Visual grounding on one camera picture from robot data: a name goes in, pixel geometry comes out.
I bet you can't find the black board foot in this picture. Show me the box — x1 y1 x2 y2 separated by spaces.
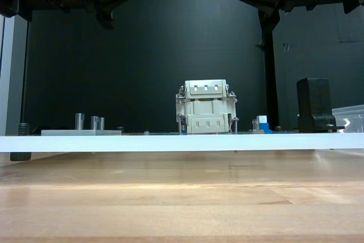
10 151 32 162

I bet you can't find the grey metal block with pegs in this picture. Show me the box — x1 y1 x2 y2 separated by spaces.
41 113 123 136

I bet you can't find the beige HAN10E connector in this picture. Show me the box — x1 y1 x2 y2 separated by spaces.
175 79 239 104

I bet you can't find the white task board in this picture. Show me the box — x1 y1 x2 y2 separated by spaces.
0 133 364 153

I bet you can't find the clear plastic tub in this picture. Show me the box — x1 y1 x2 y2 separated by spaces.
331 105 364 135

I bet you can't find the small blue white connector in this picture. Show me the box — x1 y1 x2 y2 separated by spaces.
257 115 271 134

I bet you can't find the mounted beige connector base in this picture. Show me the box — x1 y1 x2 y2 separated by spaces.
175 100 240 135

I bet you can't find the black socket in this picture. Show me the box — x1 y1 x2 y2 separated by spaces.
295 77 346 133

